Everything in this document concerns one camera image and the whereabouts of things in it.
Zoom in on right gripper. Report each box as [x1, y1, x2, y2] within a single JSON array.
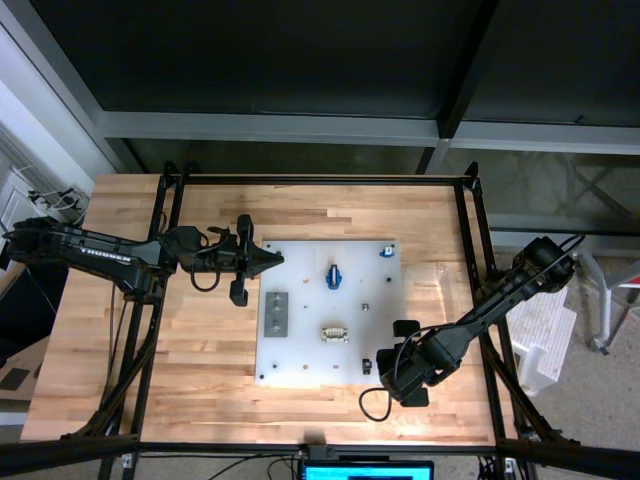
[[375, 319, 430, 407]]

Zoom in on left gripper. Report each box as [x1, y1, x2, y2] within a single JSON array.
[[228, 214, 285, 307]]

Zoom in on grey peg plate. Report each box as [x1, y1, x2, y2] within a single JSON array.
[[263, 289, 291, 339]]

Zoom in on white task board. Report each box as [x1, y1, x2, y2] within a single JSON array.
[[254, 238, 404, 387]]

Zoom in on clear plastic container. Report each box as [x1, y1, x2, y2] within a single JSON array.
[[403, 264, 454, 331]]

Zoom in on blue screen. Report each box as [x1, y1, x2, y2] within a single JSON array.
[[299, 460, 435, 480]]

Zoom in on white plastic stool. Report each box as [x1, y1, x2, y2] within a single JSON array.
[[504, 287, 572, 397]]

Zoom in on cardboard box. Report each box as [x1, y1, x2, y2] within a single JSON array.
[[0, 334, 52, 402]]

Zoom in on black cable loop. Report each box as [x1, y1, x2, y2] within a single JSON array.
[[359, 386, 395, 422], [189, 268, 220, 293]]

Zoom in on black frame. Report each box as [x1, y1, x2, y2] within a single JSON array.
[[0, 159, 640, 480]]

